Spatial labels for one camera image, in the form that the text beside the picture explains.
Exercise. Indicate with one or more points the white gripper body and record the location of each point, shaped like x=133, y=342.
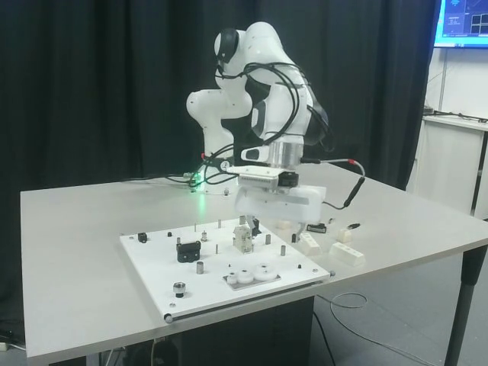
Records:
x=282, y=204

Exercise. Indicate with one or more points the white large gear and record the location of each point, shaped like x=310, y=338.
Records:
x=265, y=271

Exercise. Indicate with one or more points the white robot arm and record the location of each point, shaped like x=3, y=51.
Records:
x=267, y=76

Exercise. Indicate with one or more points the white medium gear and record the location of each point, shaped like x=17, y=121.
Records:
x=244, y=277

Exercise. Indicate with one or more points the white small gear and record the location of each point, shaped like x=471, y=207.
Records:
x=231, y=277

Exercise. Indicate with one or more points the long white peg holder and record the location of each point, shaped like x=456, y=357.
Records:
x=347, y=254
x=310, y=244

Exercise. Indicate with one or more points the black D-SUB plug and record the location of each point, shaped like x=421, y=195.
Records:
x=317, y=228

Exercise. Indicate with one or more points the small white plug holder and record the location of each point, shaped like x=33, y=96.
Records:
x=345, y=235

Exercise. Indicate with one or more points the white task board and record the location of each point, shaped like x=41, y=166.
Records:
x=198, y=282

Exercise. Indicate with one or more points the metal BNC plug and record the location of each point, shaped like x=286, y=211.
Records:
x=178, y=289

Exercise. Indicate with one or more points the black box under table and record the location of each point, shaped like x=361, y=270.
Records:
x=244, y=335

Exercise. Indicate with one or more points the white cabinet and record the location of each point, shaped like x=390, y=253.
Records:
x=453, y=164

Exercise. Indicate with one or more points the dark table leg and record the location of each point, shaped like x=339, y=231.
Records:
x=463, y=305

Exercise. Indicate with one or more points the black curtains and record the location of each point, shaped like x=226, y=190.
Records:
x=95, y=95

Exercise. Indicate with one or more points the blue screen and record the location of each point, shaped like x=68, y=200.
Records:
x=463, y=23

